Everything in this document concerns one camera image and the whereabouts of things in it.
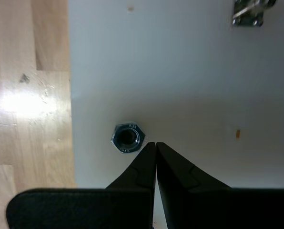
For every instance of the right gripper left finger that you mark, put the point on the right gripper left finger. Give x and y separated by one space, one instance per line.
84 207

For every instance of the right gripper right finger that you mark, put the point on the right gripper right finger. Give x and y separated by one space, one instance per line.
227 207

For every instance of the silver M12 hex nut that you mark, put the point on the silver M12 hex nut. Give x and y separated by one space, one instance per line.
115 139

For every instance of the white task board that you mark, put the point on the white task board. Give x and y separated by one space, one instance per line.
180 71

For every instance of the small metal bracket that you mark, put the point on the small metal bracket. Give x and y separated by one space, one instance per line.
249 16

